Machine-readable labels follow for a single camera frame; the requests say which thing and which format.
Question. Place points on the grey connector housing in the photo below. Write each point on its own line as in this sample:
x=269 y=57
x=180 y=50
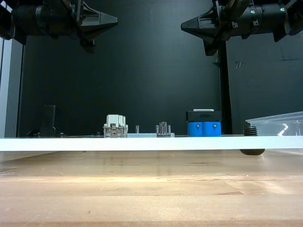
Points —
x=116 y=123

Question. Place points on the white board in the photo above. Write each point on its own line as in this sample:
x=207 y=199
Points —
x=71 y=144

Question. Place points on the black M12 threaded stud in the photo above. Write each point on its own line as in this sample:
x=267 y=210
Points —
x=251 y=130

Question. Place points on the clear plastic tub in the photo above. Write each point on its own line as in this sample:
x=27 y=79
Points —
x=272 y=123

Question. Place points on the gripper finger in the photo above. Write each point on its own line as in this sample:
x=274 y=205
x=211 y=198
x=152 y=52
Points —
x=94 y=16
x=206 y=22
x=211 y=40
x=91 y=33

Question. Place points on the small silver metal connector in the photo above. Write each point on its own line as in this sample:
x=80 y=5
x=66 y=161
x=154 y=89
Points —
x=163 y=131

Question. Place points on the blue and black socket block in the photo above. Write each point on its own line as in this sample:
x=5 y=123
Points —
x=203 y=128

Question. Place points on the black bracket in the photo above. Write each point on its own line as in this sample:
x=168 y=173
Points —
x=49 y=118

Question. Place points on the clear block with toggles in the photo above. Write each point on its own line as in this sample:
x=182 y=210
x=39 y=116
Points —
x=144 y=135

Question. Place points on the grey metal partition frame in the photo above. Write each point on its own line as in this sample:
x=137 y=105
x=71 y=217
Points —
x=11 y=94

